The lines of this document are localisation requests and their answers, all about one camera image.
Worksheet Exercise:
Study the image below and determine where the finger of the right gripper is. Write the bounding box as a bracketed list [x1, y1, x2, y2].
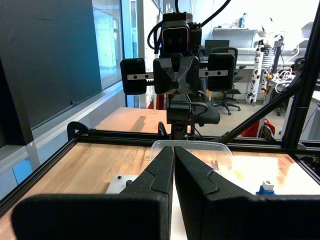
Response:
[177, 56, 200, 94]
[152, 57, 179, 95]

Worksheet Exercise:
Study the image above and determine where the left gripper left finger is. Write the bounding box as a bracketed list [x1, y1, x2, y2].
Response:
[11, 146, 175, 240]

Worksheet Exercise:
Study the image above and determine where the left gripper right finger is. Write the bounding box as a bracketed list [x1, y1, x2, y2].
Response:
[174, 145, 320, 240]

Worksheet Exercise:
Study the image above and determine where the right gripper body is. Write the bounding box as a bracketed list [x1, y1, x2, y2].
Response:
[120, 52, 237, 96]

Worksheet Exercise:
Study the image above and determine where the clear plastic container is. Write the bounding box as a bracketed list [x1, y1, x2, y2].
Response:
[149, 139, 235, 174]

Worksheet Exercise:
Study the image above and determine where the window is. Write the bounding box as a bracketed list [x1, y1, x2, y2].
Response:
[91, 0, 124, 89]

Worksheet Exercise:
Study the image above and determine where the black office chair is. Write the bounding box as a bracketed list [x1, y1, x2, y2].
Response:
[209, 46, 247, 116]
[189, 101, 221, 127]

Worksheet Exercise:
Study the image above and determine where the blue socket block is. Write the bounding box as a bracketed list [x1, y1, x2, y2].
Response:
[255, 179, 276, 196]

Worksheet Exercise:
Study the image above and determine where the white desk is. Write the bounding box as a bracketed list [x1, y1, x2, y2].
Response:
[211, 26, 266, 101]

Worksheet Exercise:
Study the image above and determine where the red bag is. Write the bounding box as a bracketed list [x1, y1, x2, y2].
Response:
[241, 118, 276, 139]

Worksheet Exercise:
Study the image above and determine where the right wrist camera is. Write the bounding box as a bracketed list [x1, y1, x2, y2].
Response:
[160, 19, 191, 55]

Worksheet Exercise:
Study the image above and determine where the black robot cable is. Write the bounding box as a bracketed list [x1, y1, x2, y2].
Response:
[147, 0, 232, 55]

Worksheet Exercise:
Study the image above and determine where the black frame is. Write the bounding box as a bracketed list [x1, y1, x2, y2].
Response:
[0, 0, 320, 219]

